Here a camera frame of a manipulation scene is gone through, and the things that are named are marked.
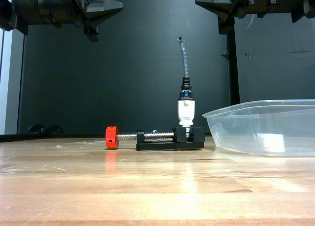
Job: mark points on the white power receptacle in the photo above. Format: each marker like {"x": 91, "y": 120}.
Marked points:
{"x": 186, "y": 110}

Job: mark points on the black clamp with red knob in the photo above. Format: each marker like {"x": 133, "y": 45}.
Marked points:
{"x": 112, "y": 137}

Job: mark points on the clear plastic tub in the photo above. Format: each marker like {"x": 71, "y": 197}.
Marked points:
{"x": 258, "y": 137}

